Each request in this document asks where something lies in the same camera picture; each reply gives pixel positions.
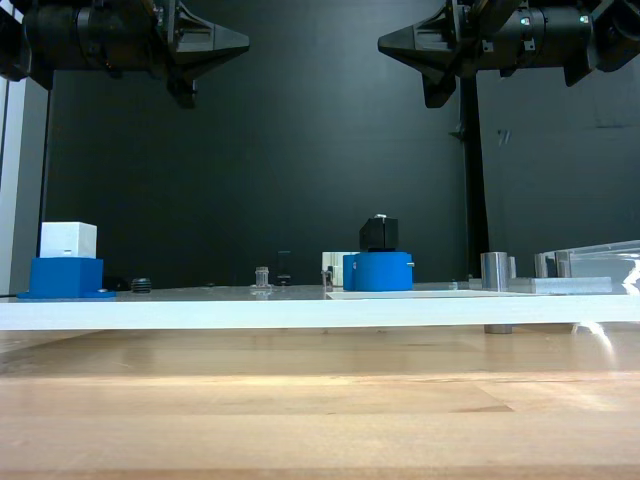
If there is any clear plastic plug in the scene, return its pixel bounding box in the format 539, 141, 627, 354
249, 266, 276, 294

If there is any blue square holder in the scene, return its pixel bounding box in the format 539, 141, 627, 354
17, 256, 118, 301

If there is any blue round holder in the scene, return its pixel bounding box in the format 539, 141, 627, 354
342, 251, 416, 293

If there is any white board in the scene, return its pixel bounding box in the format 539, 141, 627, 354
0, 286, 640, 332

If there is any grey partition frame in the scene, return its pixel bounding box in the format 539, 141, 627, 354
0, 74, 52, 297

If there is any grey aluminium peg plate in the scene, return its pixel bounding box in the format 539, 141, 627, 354
469, 276, 613, 296

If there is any clear plastic tub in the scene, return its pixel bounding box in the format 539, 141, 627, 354
537, 239, 640, 375

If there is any white cube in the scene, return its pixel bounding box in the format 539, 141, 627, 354
39, 221, 99, 261

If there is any small black connector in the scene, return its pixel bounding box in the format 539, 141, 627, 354
277, 248, 293, 287

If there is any large steel cylinder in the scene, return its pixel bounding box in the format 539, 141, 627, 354
480, 250, 513, 335

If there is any white connector housing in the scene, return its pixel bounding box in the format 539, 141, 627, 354
321, 251, 347, 290

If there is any black block with screw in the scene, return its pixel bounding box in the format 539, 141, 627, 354
358, 213, 399, 252

